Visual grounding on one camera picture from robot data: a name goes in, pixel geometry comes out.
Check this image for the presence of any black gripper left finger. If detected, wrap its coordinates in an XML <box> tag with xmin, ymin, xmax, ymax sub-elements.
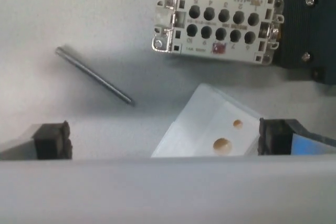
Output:
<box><xmin>0</xmin><ymin>120</ymin><xmax>74</xmax><ymax>161</ymax></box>

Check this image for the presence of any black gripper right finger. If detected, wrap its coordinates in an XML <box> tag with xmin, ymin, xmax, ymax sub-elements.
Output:
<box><xmin>258</xmin><ymin>118</ymin><xmax>336</xmax><ymax>157</ymax></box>

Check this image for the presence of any white peg holder with holes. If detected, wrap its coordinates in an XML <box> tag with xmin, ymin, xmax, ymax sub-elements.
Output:
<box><xmin>150</xmin><ymin>82</ymin><xmax>264</xmax><ymax>158</ymax></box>

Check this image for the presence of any thin metal round peg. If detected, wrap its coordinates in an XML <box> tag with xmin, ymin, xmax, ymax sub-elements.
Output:
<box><xmin>55</xmin><ymin>46</ymin><xmax>136</xmax><ymax>107</ymax></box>

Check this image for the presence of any black D-SUB plug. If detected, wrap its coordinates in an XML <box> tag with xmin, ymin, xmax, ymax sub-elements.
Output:
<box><xmin>275</xmin><ymin>0</ymin><xmax>336</xmax><ymax>86</ymax></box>

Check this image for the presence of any beige waterproof plug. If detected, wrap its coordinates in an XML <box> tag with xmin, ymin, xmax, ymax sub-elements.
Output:
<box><xmin>151</xmin><ymin>0</ymin><xmax>286</xmax><ymax>66</ymax></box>

